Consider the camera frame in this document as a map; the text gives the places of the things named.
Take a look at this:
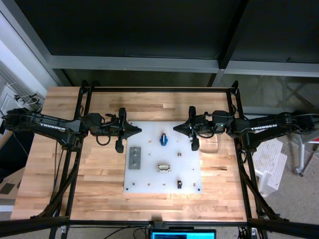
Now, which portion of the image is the black camera on frame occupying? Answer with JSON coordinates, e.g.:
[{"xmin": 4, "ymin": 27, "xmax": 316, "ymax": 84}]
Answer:
[{"xmin": 152, "ymin": 216, "xmax": 165, "ymax": 229}]

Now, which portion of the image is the cardboard box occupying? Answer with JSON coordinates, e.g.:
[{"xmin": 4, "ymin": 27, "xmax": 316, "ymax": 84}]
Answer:
[{"xmin": 0, "ymin": 166, "xmax": 25, "ymax": 212}]

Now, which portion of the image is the white power strip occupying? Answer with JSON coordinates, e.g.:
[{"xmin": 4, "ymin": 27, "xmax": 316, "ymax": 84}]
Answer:
[{"xmin": 13, "ymin": 93, "xmax": 43, "ymax": 110}]

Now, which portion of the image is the clear plastic tub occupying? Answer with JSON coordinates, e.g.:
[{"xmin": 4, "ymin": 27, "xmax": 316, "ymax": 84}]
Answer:
[{"xmin": 199, "ymin": 135, "xmax": 222, "ymax": 154}]

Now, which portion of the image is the white task board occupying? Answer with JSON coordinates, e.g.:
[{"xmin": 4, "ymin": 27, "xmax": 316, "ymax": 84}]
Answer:
[{"xmin": 124, "ymin": 121, "xmax": 204, "ymax": 194}]

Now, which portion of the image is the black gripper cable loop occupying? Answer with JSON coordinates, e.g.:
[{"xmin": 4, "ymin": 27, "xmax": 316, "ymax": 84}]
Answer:
[{"xmin": 193, "ymin": 128, "xmax": 215, "ymax": 138}]

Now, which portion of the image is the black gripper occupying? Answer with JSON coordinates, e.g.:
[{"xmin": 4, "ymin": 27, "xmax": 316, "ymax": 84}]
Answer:
[
  {"xmin": 97, "ymin": 108, "xmax": 143, "ymax": 153},
  {"xmin": 173, "ymin": 106, "xmax": 217, "ymax": 152}
]

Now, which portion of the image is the blue laptop screen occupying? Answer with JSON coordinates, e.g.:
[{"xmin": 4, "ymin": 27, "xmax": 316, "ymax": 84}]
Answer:
[{"xmin": 149, "ymin": 229, "xmax": 217, "ymax": 239}]

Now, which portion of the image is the grey metal holder block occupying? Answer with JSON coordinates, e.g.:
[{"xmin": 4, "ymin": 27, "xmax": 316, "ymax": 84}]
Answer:
[{"xmin": 127, "ymin": 146, "xmax": 143, "ymax": 170}]

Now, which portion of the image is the black table frame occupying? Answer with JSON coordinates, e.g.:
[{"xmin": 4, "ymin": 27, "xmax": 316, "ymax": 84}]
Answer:
[{"xmin": 0, "ymin": 79, "xmax": 319, "ymax": 239}]

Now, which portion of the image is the blue connector with plug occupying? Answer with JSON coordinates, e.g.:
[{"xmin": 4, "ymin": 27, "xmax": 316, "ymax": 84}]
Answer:
[{"xmin": 158, "ymin": 133, "xmax": 169, "ymax": 147}]

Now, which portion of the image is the grey metal stand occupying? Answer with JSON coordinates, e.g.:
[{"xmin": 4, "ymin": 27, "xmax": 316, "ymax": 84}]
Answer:
[{"xmin": 289, "ymin": 134, "xmax": 319, "ymax": 178}]

